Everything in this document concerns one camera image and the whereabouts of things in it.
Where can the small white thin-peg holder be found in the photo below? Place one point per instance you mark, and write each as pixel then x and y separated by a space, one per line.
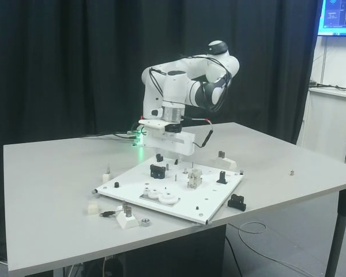
pixel 106 176

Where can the white medium gear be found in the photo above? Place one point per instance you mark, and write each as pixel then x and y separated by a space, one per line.
pixel 153 194

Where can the white cabinet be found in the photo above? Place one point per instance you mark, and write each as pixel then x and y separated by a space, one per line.
pixel 328 124

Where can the white task board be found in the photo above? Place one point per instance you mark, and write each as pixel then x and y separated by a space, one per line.
pixel 190 202

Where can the grey waterproof plug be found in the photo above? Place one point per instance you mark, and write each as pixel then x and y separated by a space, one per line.
pixel 194 180

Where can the metal square peg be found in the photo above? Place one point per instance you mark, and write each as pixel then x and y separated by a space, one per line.
pixel 221 155

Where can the large metal round peg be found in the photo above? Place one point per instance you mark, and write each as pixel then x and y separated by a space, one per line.
pixel 129 212

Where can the black D-SUB plug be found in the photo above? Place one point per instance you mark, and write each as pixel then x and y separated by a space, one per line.
pixel 237 202

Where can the white round peg holder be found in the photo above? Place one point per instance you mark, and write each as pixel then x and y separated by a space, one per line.
pixel 127 222

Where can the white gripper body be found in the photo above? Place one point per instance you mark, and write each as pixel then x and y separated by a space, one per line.
pixel 173 144

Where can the dark table leg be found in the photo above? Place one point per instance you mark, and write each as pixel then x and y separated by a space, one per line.
pixel 338 231

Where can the small white cube holder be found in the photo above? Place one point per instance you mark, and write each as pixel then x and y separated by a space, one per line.
pixel 93 208

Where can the blue screen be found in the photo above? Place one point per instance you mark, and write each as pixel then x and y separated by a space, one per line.
pixel 338 17

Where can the white square peg holder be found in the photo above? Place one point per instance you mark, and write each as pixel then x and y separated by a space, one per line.
pixel 229 164

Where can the medium metal round peg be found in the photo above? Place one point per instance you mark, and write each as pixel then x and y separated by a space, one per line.
pixel 123 207

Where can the white small gear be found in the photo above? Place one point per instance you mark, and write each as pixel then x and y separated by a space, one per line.
pixel 146 191

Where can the metal hex nut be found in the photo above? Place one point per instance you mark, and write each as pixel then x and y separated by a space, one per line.
pixel 145 222

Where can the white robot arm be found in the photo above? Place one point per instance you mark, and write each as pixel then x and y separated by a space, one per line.
pixel 152 92

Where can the black curtain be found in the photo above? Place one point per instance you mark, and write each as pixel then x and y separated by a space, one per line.
pixel 75 57

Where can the thin metal peg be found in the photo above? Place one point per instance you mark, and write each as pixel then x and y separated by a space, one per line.
pixel 108 168

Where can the white large gear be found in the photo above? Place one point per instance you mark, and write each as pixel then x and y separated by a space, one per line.
pixel 168 199

